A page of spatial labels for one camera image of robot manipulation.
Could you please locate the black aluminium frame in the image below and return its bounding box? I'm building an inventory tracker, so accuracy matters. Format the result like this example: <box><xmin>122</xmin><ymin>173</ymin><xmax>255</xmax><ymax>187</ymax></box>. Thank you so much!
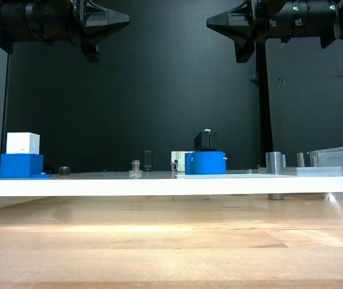
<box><xmin>251</xmin><ymin>42</ymin><xmax>274</xmax><ymax>169</ymax></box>

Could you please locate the black rectangular plug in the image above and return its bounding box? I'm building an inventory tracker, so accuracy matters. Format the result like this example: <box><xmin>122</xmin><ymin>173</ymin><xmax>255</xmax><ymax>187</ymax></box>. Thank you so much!
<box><xmin>194</xmin><ymin>129</ymin><xmax>219</xmax><ymax>152</ymax></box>

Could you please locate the blue round mount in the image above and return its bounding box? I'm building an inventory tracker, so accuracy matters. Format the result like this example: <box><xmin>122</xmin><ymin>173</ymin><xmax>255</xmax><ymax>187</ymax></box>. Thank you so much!
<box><xmin>184</xmin><ymin>151</ymin><xmax>227</xmax><ymax>175</ymax></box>

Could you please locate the white task board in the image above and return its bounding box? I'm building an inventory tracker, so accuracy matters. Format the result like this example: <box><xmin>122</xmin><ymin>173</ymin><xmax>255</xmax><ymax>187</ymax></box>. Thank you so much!
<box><xmin>0</xmin><ymin>172</ymin><xmax>343</xmax><ymax>198</ymax></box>

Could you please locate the metal connector housing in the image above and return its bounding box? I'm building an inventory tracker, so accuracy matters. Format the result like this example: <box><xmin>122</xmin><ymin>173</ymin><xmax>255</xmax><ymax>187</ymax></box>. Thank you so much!
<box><xmin>170</xmin><ymin>151</ymin><xmax>187</xmax><ymax>175</ymax></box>

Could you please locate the white cube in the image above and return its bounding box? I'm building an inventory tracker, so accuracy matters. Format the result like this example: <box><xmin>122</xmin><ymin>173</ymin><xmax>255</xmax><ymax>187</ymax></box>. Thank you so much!
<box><xmin>6</xmin><ymin>132</ymin><xmax>41</xmax><ymax>155</ymax></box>

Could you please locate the blue square mount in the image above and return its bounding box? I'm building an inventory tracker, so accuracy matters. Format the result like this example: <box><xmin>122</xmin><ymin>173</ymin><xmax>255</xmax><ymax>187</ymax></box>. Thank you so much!
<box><xmin>0</xmin><ymin>153</ymin><xmax>52</xmax><ymax>180</ymax></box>

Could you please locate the clear plastic tub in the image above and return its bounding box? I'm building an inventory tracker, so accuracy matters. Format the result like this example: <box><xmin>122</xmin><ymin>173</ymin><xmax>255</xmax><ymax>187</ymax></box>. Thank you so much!
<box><xmin>308</xmin><ymin>144</ymin><xmax>343</xmax><ymax>177</ymax></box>

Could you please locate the silver metal cylinder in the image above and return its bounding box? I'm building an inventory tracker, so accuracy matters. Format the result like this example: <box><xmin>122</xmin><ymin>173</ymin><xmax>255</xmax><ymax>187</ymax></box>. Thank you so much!
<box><xmin>265</xmin><ymin>151</ymin><xmax>284</xmax><ymax>201</ymax></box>

